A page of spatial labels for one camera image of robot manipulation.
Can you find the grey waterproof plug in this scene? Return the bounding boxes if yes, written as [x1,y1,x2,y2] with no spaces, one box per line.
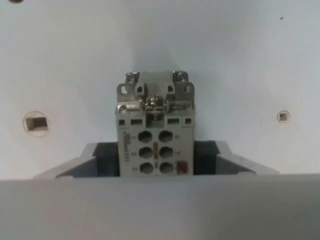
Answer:
[115,82,196,179]

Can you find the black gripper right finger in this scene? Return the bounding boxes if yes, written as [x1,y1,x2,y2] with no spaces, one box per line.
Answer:
[194,140,280,176]

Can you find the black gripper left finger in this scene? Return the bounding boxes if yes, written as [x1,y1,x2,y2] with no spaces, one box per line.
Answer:
[32,141,121,180]

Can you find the white task board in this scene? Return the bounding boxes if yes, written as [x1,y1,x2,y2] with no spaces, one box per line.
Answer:
[0,0,320,180]

